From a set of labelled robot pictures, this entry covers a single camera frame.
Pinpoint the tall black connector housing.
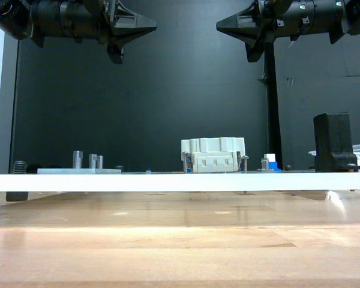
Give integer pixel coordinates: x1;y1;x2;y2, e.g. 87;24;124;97
308;112;360;173

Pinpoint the light grey connector hub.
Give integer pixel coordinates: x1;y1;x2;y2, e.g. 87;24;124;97
181;137;247;174

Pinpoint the blue white terminal block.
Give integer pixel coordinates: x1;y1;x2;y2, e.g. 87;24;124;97
266;153;281;172

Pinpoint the dark threaded set screw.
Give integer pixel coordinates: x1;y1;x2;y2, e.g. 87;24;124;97
13;160;29;175

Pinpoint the white board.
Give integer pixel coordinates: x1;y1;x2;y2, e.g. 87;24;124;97
0;173;360;193

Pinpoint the tall slotted metal post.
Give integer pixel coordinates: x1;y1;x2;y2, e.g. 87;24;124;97
73;151;85;169

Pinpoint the flat aluminium plate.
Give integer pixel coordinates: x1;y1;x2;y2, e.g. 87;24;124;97
37;167;122;175

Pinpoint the black rubber foot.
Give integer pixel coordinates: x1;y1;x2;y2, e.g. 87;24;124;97
5;191;29;202

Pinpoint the black upright frame post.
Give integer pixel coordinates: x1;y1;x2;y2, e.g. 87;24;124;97
263;41;283;172

